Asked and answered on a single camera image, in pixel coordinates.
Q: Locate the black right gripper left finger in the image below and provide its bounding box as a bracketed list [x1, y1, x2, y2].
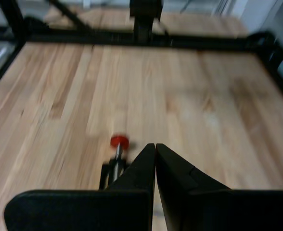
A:
[3, 143, 155, 231]

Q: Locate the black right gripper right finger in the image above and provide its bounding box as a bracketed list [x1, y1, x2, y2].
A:
[155, 143, 283, 231]

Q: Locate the black vise with red knob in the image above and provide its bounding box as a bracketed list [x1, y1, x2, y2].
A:
[99, 136, 136, 191]

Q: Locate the black aluminium frame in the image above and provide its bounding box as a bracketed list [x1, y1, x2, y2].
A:
[0, 0, 283, 109]

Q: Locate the black frame clamp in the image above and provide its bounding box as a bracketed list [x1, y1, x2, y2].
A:
[248, 30, 283, 73]

